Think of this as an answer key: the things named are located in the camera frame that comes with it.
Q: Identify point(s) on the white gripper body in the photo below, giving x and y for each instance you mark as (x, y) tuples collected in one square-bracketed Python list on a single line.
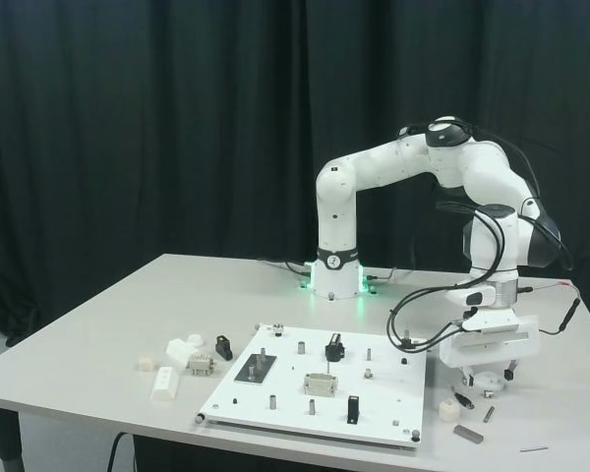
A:
[(491, 346)]

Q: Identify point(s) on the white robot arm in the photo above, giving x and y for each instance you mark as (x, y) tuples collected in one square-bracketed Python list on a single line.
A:
[(339, 216)]

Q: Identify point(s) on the small white peg holder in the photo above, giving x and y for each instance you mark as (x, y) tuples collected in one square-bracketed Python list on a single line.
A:
[(448, 411)]

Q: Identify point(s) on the metal round peg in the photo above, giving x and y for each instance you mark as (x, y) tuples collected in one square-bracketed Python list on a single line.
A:
[(273, 401), (301, 347), (488, 414)]

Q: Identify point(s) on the thick metal square peg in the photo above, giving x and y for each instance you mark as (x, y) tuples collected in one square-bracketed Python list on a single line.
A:
[(468, 432)]

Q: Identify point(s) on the black USB plug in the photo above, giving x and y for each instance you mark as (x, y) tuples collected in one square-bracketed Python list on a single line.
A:
[(465, 400)]

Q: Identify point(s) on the metal BNC plug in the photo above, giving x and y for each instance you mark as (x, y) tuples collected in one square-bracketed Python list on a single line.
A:
[(488, 393)]

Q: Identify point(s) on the thin metal rod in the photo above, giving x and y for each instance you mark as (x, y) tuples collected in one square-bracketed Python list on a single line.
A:
[(533, 448)]

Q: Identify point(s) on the black D-SUB plug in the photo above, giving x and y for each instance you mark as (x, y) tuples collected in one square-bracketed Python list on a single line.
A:
[(335, 350)]

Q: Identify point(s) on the white task board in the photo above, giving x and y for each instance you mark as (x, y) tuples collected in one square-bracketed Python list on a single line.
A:
[(295, 388)]

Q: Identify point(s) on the metal bolt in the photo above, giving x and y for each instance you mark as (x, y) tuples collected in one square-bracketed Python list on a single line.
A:
[(277, 329)]

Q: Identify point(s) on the black Ethernet plug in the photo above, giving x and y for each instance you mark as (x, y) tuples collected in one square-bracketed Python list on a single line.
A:
[(223, 347)]

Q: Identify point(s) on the beige waterproof plug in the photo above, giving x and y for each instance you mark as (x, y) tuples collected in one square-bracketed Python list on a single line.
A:
[(200, 368)]

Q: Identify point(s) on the white small gear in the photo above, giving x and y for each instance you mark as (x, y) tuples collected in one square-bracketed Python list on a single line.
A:
[(194, 339)]

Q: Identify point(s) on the white block holder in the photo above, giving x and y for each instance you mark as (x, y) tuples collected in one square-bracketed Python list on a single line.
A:
[(179, 351)]

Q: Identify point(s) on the long white holder with holes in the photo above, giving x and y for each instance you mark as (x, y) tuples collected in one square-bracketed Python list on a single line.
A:
[(164, 384)]

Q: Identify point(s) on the small cream cube holder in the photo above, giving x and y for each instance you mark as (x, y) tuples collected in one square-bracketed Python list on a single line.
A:
[(145, 363)]

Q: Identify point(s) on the black curtain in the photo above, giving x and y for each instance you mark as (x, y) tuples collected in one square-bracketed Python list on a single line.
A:
[(128, 123)]

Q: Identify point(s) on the dark grey table leg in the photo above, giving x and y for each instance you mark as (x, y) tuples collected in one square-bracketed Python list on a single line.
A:
[(5, 442)]

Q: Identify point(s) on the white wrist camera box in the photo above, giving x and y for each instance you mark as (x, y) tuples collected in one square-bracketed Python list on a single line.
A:
[(472, 298)]

